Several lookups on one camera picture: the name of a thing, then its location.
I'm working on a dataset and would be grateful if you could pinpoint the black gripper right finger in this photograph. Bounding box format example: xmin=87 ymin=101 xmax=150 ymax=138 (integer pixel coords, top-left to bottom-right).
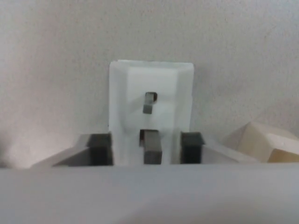
xmin=181 ymin=132 xmax=262 ymax=165

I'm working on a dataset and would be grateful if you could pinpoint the white wedge-shaped holder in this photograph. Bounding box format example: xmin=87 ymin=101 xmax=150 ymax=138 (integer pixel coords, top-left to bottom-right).
xmin=221 ymin=120 xmax=299 ymax=164

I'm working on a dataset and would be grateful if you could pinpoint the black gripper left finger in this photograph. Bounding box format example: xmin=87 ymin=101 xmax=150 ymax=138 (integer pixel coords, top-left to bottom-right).
xmin=31 ymin=133 xmax=113 ymax=168

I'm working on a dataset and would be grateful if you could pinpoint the white peg holder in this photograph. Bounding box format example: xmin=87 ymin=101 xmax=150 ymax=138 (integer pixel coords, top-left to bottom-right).
xmin=108 ymin=60 xmax=195 ymax=165

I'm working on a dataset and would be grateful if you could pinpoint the small metal square peg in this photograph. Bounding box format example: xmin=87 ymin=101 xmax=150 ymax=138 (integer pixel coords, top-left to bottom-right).
xmin=142 ymin=91 xmax=158 ymax=115

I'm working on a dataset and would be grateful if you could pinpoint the large metal square peg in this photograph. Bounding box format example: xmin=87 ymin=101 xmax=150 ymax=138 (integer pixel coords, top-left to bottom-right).
xmin=139 ymin=129 xmax=163 ymax=165

